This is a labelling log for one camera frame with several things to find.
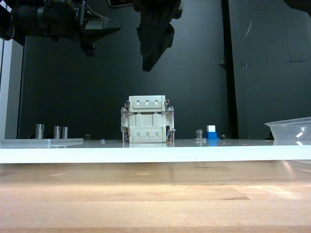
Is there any aluminium plate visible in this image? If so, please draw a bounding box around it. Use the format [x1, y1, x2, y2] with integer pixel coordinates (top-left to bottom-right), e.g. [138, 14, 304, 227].
[1, 137, 85, 149]

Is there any blue block with white cube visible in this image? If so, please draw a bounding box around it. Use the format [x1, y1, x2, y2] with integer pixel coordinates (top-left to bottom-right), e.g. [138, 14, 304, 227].
[206, 125, 218, 140]

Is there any white board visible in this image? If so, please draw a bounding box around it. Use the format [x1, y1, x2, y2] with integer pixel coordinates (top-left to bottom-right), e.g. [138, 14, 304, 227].
[0, 138, 311, 164]

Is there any beige HAN10-E connector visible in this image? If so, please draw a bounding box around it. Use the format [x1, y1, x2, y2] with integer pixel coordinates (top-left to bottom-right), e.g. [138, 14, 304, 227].
[121, 95, 175, 127]

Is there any beige connector base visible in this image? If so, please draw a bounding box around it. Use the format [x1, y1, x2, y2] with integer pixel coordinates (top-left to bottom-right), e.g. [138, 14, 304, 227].
[121, 114, 176, 148]

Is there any clear plastic tub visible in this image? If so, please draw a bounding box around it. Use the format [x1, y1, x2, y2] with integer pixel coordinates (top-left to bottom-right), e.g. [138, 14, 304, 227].
[264, 117, 311, 147]

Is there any silver bolt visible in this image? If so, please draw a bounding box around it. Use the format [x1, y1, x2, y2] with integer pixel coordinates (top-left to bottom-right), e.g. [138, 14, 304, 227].
[193, 129, 207, 142]

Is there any black metal frame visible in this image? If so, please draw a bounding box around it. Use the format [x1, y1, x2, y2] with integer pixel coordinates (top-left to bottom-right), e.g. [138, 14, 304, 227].
[220, 0, 241, 139]

